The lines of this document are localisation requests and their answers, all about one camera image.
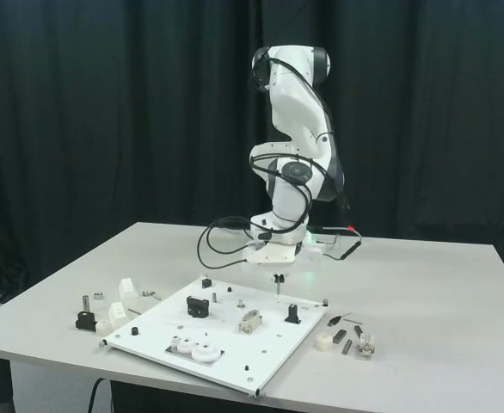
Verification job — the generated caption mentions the black looped cable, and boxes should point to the black looped cable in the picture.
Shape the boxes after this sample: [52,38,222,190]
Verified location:
[196,218,254,271]

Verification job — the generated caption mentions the beige waterproof plug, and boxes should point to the beige waterproof plug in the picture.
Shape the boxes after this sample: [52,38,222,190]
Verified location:
[237,315,261,336]

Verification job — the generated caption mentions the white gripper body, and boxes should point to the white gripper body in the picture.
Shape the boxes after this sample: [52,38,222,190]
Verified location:
[242,241,304,264]

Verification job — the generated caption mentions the black D-SUB plug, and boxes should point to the black D-SUB plug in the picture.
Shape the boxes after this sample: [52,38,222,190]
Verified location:
[186,295,211,320]

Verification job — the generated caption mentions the black cable under table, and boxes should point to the black cable under table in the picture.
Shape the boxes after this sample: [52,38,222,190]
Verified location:
[89,377,108,413]

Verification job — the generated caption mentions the white task board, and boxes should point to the white task board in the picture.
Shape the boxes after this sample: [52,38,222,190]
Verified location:
[98,273,331,398]

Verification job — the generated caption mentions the beige plug with clip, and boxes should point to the beige plug with clip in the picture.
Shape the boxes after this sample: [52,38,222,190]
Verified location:
[355,334,377,359]

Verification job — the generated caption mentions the white peg holder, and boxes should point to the white peg holder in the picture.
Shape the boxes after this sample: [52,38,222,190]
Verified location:
[118,277,138,301]
[108,301,128,323]

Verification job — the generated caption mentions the white large gear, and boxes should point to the white large gear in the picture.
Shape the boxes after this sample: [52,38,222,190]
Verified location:
[191,342,221,363]

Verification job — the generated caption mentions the black block holder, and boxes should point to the black block holder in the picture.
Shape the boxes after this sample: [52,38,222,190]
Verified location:
[75,311,97,332]

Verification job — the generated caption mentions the black curtains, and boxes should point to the black curtains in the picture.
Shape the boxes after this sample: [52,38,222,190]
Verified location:
[0,0,504,305]

